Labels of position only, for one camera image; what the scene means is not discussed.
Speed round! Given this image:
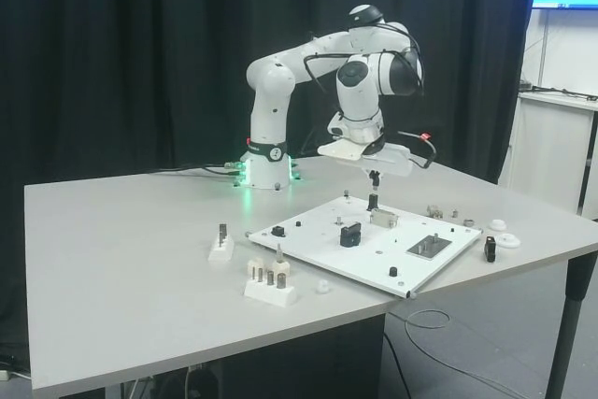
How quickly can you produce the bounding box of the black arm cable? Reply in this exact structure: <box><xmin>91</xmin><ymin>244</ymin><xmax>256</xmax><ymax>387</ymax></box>
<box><xmin>301</xmin><ymin>20</ymin><xmax>426</xmax><ymax>106</ymax></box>

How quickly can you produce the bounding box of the white cabinet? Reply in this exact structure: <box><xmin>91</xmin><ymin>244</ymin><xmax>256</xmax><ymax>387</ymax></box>
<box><xmin>497</xmin><ymin>85</ymin><xmax>598</xmax><ymax>222</ymax></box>

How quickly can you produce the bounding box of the grey floor cable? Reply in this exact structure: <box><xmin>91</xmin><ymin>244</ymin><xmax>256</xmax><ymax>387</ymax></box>
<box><xmin>404</xmin><ymin>308</ymin><xmax>487</xmax><ymax>399</ymax></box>

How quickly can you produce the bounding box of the wide white peg holder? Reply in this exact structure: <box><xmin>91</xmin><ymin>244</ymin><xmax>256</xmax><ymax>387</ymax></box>
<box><xmin>243</xmin><ymin>277</ymin><xmax>300</xmax><ymax>309</ymax></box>

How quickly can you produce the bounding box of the black adapter with cable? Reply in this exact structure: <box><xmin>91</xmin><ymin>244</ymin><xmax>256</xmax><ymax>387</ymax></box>
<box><xmin>519</xmin><ymin>82</ymin><xmax>598</xmax><ymax>104</ymax></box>

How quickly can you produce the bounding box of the black base power cable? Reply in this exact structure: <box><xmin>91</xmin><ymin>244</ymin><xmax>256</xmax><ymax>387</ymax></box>
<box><xmin>149</xmin><ymin>163</ymin><xmax>244</xmax><ymax>178</ymax></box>

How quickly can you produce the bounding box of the black curtain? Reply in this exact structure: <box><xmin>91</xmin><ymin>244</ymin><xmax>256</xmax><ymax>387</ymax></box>
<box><xmin>0</xmin><ymin>0</ymin><xmax>534</xmax><ymax>372</ymax></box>

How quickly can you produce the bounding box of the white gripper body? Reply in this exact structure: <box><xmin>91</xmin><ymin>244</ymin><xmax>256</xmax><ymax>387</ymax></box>
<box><xmin>334</xmin><ymin>144</ymin><xmax>414</xmax><ymax>177</ymax></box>

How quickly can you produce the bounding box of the black table leg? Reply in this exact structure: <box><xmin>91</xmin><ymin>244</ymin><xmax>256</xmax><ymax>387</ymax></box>
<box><xmin>546</xmin><ymin>258</ymin><xmax>591</xmax><ymax>399</ymax></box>

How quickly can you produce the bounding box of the black D-SUB plug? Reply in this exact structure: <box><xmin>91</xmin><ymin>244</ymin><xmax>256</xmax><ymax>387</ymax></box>
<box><xmin>482</xmin><ymin>235</ymin><xmax>499</xmax><ymax>264</ymax></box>

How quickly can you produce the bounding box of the white task board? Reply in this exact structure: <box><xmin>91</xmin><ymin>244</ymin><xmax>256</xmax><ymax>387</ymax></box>
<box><xmin>245</xmin><ymin>191</ymin><xmax>485</xmax><ymax>301</ymax></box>

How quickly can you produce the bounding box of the small white stepped holder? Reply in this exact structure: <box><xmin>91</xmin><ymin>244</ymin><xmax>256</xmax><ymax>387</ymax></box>
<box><xmin>207</xmin><ymin>235</ymin><xmax>235</xmax><ymax>261</ymax></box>

